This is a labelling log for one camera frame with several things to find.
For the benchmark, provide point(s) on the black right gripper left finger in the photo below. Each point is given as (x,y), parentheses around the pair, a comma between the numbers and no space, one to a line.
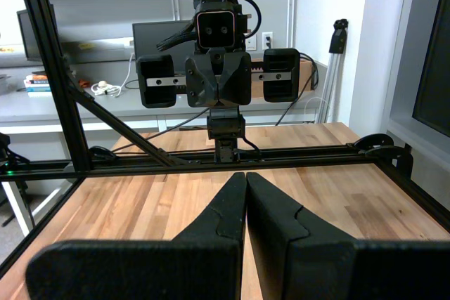
(140,272)

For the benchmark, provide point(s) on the stack of books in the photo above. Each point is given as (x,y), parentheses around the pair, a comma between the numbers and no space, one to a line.
(37,85)

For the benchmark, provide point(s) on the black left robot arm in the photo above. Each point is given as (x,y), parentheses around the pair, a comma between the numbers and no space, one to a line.
(225,128)

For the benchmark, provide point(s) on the white desk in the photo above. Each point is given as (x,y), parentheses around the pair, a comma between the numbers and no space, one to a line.
(35,107)

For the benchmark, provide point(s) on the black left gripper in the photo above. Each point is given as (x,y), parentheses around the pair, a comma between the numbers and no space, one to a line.
(156,68)

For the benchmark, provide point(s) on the folded aluminium tripod stand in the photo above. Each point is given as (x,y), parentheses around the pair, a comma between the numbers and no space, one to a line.
(337,50)

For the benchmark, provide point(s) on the black aluminium frame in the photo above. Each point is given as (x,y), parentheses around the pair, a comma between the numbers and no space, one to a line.
(49,50)

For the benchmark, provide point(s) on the white wall outlet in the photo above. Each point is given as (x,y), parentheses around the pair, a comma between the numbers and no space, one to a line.
(267,40)
(251,43)

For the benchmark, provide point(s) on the dark computer monitor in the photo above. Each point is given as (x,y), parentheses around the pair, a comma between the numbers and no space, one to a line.
(31,33)
(158,40)

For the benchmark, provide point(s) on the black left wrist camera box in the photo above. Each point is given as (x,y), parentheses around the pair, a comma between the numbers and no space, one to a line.
(215,29)

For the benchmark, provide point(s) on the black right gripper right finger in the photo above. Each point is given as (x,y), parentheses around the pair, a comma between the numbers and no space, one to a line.
(334,272)

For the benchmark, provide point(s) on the brown cardboard box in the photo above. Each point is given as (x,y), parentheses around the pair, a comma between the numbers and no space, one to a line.
(306,78)

